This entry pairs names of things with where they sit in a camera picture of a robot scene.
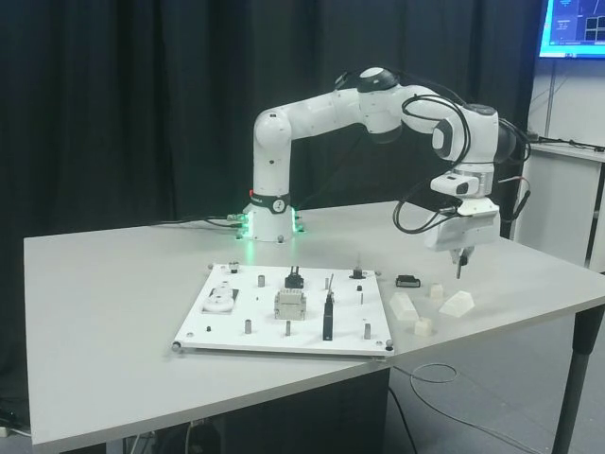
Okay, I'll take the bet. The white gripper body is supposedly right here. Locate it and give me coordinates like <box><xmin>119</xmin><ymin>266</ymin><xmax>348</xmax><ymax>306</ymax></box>
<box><xmin>423</xmin><ymin>210</ymin><xmax>501</xmax><ymax>253</ymax></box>

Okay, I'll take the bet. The wide white peg holder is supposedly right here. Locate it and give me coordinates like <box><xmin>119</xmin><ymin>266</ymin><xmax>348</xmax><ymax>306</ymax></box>
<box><xmin>438</xmin><ymin>289</ymin><xmax>475</xmax><ymax>317</ymax></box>

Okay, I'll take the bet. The long white peg holder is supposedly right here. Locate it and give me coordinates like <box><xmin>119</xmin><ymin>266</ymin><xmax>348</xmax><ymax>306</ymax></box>
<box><xmin>389</xmin><ymin>291</ymin><xmax>420</xmax><ymax>323</ymax></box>

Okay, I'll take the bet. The white cabinet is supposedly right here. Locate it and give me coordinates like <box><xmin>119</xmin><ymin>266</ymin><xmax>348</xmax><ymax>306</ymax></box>
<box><xmin>511</xmin><ymin>140</ymin><xmax>605</xmax><ymax>274</ymax></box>

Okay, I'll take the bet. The black USB plug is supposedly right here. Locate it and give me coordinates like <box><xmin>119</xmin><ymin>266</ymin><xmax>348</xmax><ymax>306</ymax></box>
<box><xmin>321</xmin><ymin>272</ymin><xmax>337</xmax><ymax>341</ymax></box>

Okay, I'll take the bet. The black table leg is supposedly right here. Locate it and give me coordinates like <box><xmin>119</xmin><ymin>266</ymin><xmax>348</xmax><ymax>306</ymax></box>
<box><xmin>552</xmin><ymin>302</ymin><xmax>597</xmax><ymax>454</ymax></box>

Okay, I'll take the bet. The white task board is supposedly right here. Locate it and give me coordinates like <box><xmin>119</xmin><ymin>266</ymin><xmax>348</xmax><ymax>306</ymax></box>
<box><xmin>170</xmin><ymin>262</ymin><xmax>397</xmax><ymax>361</ymax></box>

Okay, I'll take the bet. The blue screen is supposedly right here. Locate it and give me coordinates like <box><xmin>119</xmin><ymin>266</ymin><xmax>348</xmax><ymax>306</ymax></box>
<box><xmin>537</xmin><ymin>0</ymin><xmax>605</xmax><ymax>61</ymax></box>

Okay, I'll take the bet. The white large gear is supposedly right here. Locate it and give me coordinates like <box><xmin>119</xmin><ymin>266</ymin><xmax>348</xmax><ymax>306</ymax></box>
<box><xmin>205</xmin><ymin>293</ymin><xmax>236</xmax><ymax>313</ymax></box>

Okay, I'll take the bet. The black curtain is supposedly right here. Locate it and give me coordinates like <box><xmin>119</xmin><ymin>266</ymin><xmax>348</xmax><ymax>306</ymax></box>
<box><xmin>0</xmin><ymin>0</ymin><xmax>543</xmax><ymax>429</ymax></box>

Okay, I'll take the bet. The thin black rod on wire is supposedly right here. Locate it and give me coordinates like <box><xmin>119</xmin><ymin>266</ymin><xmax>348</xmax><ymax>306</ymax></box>
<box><xmin>501</xmin><ymin>175</ymin><xmax>534</xmax><ymax>215</ymax></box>

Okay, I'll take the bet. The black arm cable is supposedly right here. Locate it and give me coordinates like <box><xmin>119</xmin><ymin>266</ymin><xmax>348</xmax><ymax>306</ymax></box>
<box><xmin>334</xmin><ymin>69</ymin><xmax>533</xmax><ymax>234</ymax></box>

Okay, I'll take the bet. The grey floor cable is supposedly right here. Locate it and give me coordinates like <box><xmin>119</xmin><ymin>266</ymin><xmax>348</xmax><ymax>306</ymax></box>
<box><xmin>408</xmin><ymin>361</ymin><xmax>521</xmax><ymax>454</ymax></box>

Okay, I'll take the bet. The black floor cable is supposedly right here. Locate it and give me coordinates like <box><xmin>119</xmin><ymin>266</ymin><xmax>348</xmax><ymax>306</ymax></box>
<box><xmin>388</xmin><ymin>385</ymin><xmax>420</xmax><ymax>454</ymax></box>

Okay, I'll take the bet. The black base cable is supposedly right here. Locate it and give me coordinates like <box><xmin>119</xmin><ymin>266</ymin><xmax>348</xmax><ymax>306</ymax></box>
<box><xmin>155</xmin><ymin>215</ymin><xmax>247</xmax><ymax>231</ymax></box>

